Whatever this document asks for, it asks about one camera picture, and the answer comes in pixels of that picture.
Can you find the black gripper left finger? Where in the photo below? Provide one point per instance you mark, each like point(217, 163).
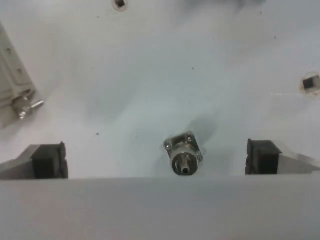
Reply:
point(47, 162)

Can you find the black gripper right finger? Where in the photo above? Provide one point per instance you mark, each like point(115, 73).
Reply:
point(262, 160)

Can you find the white task board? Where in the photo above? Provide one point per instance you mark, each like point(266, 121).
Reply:
point(150, 75)

